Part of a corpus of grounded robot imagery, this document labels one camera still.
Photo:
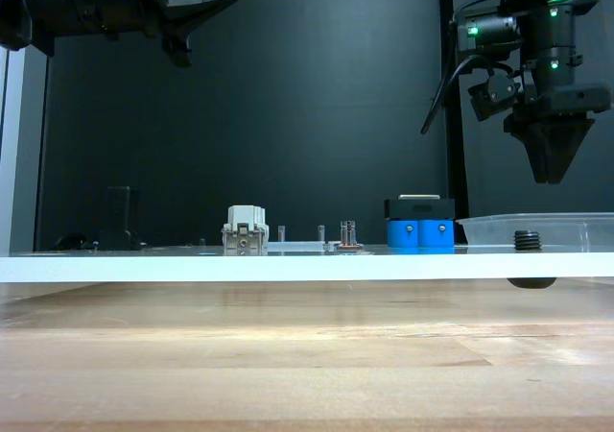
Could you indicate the black wall post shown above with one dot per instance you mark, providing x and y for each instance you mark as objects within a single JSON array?
[{"x": 455, "y": 163}]

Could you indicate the small metal coaxial connector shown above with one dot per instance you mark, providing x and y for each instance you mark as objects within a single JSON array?
[{"x": 347, "y": 235}]

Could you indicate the black d-sub connector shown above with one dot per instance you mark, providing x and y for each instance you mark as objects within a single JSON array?
[{"x": 419, "y": 208}]

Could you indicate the black rubber foot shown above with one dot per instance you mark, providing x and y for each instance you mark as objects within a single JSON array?
[{"x": 530, "y": 283}]

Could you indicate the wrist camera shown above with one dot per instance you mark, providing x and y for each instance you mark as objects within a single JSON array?
[{"x": 496, "y": 91}]

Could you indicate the grey connector housing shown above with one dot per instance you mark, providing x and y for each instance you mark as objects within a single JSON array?
[{"x": 243, "y": 230}]

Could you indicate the blue connector mount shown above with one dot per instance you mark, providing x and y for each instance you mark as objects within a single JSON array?
[{"x": 400, "y": 235}]

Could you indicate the white board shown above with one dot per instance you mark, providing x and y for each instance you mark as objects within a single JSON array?
[{"x": 192, "y": 266}]

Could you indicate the silver metal standoff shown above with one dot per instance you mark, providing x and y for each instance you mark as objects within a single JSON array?
[
  {"x": 320, "y": 232},
  {"x": 282, "y": 232}
]

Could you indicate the clear acrylic bar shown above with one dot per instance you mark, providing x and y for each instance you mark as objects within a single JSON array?
[{"x": 297, "y": 247}]

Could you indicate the clear plastic container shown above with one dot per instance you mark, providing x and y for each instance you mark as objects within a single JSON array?
[{"x": 571, "y": 232}]

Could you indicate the black set screw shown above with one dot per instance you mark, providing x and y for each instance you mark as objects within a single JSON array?
[{"x": 527, "y": 241}]

